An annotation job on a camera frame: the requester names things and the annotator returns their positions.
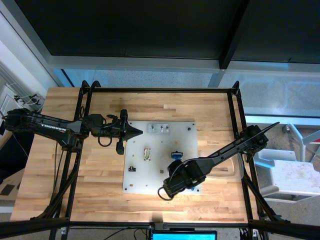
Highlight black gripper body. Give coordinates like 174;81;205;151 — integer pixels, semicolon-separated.
163;159;201;198
104;109;130;155

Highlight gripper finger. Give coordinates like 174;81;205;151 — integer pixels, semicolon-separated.
124;121;144;133
124;132;144;143

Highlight large blue connector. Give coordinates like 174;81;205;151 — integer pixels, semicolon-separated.
170;150;184;161

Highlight white board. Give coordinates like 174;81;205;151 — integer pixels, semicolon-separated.
122;121;203;195

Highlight clear plastic tub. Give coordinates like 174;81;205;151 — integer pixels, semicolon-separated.
199;149;244;180

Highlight blue screen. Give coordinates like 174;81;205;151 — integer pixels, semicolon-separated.
149;230;218;240

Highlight white plastic stool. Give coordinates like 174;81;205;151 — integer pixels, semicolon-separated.
254;148;320;202

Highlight cardboard box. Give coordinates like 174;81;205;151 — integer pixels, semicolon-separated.
0;167;26;201

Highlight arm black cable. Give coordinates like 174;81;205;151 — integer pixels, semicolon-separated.
97;136;112;148
157;186;176;201

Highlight black metal frame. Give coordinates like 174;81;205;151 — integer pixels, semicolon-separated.
0;79;320;240

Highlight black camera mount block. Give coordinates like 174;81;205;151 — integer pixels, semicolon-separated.
149;219;168;231

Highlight black cables under table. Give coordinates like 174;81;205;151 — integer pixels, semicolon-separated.
104;226;151;240

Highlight white and black cables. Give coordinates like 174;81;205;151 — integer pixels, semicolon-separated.
13;93;43;106

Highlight white folding chair frame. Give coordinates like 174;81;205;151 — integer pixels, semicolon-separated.
282;123;320;163

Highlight black slanted post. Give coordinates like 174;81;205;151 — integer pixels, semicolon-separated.
218;0;251;70

